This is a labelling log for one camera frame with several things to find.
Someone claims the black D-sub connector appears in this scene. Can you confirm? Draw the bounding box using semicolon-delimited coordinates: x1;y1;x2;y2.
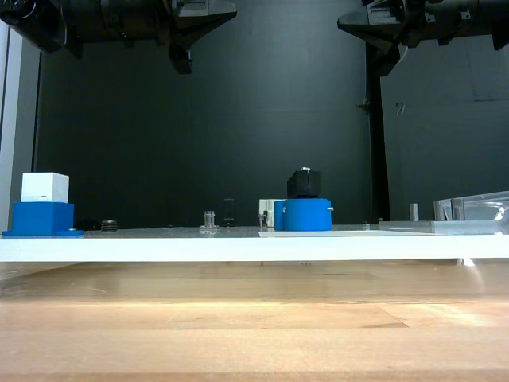
286;166;322;199

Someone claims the blue round mount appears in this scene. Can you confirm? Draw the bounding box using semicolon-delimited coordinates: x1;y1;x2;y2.
274;197;334;232

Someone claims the blue square mount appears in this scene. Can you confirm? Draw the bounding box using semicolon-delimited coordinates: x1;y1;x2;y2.
2;201;85;237

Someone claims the clear plastic tub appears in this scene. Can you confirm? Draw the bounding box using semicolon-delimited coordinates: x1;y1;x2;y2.
433;190;509;240

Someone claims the white task board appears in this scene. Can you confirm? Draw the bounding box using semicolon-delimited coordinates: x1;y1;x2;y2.
0;223;509;263

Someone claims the grey metal block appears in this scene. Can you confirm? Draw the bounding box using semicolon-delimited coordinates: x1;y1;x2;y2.
379;220;509;236

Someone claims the grey metal partition frame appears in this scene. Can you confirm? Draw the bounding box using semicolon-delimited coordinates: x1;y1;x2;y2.
0;21;41;236

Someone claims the white connector housing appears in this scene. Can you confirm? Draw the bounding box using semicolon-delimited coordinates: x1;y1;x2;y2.
258;198;286;232

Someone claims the small silver fitting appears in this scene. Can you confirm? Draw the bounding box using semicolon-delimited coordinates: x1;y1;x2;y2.
199;210;220;235

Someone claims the white cube connector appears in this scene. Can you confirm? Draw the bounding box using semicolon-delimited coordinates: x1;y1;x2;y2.
20;171;71;204

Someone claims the black vertical post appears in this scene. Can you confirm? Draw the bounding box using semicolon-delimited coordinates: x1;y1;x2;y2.
356;39;393;222

